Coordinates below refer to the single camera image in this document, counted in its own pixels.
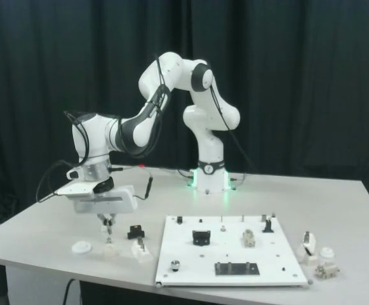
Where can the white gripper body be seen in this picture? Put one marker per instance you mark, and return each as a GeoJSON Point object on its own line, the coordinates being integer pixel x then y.
{"type": "Point", "coordinates": [108, 205]}

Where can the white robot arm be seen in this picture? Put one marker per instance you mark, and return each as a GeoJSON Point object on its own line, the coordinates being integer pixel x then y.
{"type": "Point", "coordinates": [209, 136]}

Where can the black D-SUB plug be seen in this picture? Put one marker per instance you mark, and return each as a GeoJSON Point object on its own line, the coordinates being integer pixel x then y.
{"type": "Point", "coordinates": [135, 232]}

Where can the cream square plug holder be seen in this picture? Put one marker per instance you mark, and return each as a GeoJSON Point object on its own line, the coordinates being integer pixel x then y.
{"type": "Point", "coordinates": [111, 251]}

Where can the white large gear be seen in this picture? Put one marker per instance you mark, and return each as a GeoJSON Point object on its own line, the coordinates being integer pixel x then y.
{"type": "Point", "coordinates": [81, 247]}

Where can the thin black rod red tag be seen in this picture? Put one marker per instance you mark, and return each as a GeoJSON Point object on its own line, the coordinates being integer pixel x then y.
{"type": "Point", "coordinates": [150, 187]}

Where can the black equipment box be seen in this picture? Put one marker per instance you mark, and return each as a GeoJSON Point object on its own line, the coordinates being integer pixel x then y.
{"type": "Point", "coordinates": [117, 294]}

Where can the metal knurled bolt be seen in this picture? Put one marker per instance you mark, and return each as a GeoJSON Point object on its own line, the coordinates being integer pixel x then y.
{"type": "Point", "coordinates": [175, 266]}

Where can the white task board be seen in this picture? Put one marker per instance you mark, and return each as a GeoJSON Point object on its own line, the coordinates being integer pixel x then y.
{"type": "Point", "coordinates": [232, 251]}

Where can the black curtain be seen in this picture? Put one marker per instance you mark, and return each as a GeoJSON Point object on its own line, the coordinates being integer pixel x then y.
{"type": "Point", "coordinates": [28, 79]}

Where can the white slanted plug holder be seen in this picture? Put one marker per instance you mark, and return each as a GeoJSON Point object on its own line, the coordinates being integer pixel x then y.
{"type": "Point", "coordinates": [309, 258]}

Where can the white medium gear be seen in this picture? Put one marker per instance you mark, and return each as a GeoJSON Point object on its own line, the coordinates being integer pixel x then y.
{"type": "Point", "coordinates": [326, 253]}

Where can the metal waterproof plug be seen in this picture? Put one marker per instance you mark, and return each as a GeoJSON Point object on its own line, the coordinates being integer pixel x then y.
{"type": "Point", "coordinates": [327, 272]}

